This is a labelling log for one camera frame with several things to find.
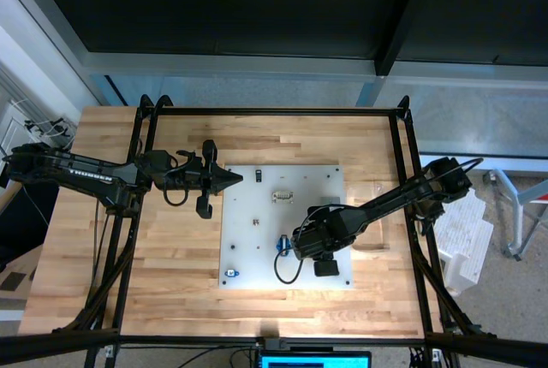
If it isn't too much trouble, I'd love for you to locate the black metal frame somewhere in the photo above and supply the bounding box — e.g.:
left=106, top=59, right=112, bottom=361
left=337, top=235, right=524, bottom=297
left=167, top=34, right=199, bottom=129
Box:
left=0, top=93, right=548, bottom=368

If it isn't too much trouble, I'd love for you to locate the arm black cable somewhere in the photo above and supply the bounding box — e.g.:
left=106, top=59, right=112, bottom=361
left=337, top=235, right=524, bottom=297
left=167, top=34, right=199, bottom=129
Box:
left=273, top=207, right=322, bottom=287
left=164, top=157, right=189, bottom=207

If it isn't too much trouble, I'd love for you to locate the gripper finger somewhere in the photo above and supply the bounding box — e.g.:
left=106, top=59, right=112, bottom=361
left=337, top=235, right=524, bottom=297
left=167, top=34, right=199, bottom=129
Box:
left=215, top=165, right=244, bottom=180
left=215, top=178, right=244, bottom=193

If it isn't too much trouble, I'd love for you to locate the white task board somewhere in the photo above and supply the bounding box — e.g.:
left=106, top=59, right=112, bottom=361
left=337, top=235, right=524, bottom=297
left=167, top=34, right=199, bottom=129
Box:
left=218, top=164, right=356, bottom=291

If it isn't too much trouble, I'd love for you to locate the grey metal stand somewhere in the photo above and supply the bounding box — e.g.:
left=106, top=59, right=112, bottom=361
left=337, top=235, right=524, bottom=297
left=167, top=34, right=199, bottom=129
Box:
left=483, top=169, right=548, bottom=263

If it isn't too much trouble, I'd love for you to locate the black and white cable bundle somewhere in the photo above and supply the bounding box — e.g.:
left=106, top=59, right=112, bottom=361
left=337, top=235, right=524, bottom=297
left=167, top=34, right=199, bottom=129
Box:
left=23, top=117, right=72, bottom=138

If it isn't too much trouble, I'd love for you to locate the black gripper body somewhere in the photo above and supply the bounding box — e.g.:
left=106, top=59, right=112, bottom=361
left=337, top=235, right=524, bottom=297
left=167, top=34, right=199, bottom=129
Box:
left=292, top=205, right=356, bottom=278
left=170, top=139, right=219, bottom=220

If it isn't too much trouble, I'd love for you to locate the white cabinet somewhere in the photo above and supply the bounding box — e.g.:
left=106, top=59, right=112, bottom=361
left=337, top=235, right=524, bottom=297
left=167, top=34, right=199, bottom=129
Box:
left=0, top=98, right=80, bottom=163

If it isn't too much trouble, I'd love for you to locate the blue lit screen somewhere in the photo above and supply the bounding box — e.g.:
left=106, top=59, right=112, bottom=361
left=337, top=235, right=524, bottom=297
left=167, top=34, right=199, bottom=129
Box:
left=256, top=350, right=372, bottom=368

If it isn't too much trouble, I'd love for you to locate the cardboard box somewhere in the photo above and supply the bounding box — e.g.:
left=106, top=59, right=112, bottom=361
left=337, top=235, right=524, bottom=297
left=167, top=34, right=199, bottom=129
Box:
left=0, top=243, right=44, bottom=322

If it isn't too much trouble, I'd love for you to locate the blue round holder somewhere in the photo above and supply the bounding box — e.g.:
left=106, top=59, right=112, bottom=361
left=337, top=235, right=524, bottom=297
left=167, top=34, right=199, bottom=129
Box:
left=275, top=234, right=294, bottom=258

